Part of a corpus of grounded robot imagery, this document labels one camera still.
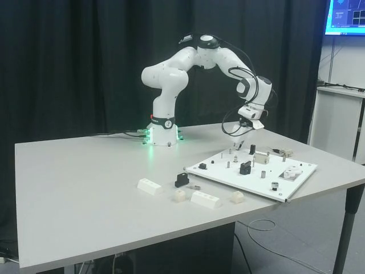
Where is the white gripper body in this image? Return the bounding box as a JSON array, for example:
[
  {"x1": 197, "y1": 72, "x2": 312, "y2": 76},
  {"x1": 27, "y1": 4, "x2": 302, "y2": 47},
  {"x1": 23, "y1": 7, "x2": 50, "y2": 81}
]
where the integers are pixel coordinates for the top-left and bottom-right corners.
[{"x1": 229, "y1": 122, "x2": 254, "y2": 144}]

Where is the long white peg holder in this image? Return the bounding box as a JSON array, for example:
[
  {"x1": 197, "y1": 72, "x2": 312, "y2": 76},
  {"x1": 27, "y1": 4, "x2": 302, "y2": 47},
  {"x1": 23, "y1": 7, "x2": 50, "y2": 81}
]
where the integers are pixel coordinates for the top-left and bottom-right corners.
[
  {"x1": 137, "y1": 178, "x2": 165, "y2": 196},
  {"x1": 190, "y1": 191, "x2": 222, "y2": 209}
]

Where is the white task board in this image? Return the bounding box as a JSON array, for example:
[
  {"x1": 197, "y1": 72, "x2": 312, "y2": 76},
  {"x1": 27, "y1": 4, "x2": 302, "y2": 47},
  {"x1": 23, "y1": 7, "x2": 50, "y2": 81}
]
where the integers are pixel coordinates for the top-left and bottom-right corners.
[{"x1": 184, "y1": 142, "x2": 318, "y2": 204}]

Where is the grey waterproof plug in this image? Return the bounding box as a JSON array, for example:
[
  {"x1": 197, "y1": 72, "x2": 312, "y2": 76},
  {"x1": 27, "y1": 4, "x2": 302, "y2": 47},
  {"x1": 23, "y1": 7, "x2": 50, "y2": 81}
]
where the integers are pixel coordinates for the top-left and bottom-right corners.
[{"x1": 267, "y1": 146, "x2": 294, "y2": 159}]

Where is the black D-SUB plug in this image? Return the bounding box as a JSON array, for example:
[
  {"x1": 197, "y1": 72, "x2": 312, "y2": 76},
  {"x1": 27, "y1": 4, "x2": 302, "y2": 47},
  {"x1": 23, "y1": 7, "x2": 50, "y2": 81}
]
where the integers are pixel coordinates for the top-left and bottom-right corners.
[{"x1": 174, "y1": 172, "x2": 190, "y2": 188}]

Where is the white cabinet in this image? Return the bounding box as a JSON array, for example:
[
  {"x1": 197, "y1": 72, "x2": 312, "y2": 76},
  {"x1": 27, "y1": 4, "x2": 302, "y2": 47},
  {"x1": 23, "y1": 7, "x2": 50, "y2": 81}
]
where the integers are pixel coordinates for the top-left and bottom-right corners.
[{"x1": 309, "y1": 85, "x2": 365, "y2": 166}]

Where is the dark table leg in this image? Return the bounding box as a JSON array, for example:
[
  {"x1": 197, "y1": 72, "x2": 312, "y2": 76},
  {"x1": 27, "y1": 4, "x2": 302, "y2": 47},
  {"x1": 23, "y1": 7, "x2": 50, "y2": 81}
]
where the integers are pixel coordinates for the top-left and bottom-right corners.
[{"x1": 332, "y1": 182, "x2": 365, "y2": 274}]

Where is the blue screen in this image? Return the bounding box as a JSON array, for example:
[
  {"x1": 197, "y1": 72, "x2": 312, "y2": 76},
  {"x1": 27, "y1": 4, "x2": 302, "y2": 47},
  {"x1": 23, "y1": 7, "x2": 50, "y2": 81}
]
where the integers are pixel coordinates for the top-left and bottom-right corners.
[{"x1": 324, "y1": 0, "x2": 365, "y2": 37}]

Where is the black curtain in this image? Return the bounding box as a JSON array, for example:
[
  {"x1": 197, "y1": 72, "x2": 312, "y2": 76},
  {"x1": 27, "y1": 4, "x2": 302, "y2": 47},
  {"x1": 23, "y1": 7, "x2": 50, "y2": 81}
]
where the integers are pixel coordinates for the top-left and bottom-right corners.
[{"x1": 0, "y1": 0, "x2": 333, "y2": 145}]

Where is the black looped wrist cable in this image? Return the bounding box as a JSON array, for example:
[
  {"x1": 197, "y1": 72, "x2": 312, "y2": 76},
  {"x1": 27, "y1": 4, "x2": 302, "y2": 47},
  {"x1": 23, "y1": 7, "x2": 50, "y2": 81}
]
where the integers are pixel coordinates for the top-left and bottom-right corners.
[{"x1": 221, "y1": 106, "x2": 244, "y2": 135}]

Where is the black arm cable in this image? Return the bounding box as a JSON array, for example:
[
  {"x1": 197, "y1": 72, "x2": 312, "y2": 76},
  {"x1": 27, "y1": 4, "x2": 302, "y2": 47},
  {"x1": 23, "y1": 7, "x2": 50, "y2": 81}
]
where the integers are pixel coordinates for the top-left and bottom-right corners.
[{"x1": 178, "y1": 33, "x2": 279, "y2": 115}]

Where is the grey floor cable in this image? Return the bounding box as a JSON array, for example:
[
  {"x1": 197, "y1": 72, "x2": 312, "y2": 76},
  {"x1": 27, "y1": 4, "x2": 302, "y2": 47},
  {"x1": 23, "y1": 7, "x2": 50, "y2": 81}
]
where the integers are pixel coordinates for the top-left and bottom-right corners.
[{"x1": 246, "y1": 219, "x2": 342, "y2": 274}]

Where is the black floor cable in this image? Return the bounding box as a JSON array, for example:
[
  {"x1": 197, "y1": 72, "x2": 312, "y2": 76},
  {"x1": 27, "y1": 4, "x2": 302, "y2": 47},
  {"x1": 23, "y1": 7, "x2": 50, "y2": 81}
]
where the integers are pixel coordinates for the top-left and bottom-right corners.
[{"x1": 233, "y1": 232, "x2": 259, "y2": 274}]

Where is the black base cable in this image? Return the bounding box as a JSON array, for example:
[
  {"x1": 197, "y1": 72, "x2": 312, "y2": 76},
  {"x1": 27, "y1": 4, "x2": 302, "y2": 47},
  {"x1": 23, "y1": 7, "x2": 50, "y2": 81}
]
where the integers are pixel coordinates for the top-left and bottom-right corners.
[{"x1": 94, "y1": 130, "x2": 149, "y2": 139}]

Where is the black cable on cabinet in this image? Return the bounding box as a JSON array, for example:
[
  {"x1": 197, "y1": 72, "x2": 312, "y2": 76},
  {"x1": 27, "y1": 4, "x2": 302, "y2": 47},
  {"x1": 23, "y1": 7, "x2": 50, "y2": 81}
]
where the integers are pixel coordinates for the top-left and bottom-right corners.
[{"x1": 317, "y1": 82, "x2": 365, "y2": 92}]

